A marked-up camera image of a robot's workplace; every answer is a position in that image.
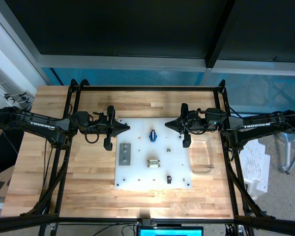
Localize black aluminium frame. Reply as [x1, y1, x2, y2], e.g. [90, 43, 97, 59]
[0, 78, 295, 236]

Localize silver metal stand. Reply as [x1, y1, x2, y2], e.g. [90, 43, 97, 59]
[275, 134, 295, 176]

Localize grey metal plate with pegs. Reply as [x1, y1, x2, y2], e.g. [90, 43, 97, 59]
[118, 143, 132, 167]

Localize white foam packaging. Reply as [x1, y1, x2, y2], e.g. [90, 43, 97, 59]
[239, 141, 271, 201]

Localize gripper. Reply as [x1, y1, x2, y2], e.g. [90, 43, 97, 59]
[93, 105, 131, 151]
[164, 103, 207, 149]

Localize brown cardboard box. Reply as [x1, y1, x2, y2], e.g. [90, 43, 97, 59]
[0, 164, 15, 197]

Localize white cable bundle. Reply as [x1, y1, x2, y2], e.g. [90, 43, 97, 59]
[3, 92, 31, 104]

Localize black case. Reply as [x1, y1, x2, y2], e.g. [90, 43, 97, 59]
[0, 127, 24, 181]

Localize blue plug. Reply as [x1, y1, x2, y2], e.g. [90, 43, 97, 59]
[147, 129, 158, 143]

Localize clear plastic tub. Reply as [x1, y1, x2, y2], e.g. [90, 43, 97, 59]
[188, 139, 216, 176]

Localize beige HAN10E connector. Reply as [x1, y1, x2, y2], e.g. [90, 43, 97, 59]
[147, 159, 161, 170]

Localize blue laptop screen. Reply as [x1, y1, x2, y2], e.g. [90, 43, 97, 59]
[137, 225, 204, 236]

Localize white taskboard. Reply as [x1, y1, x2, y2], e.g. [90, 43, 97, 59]
[114, 118, 193, 189]

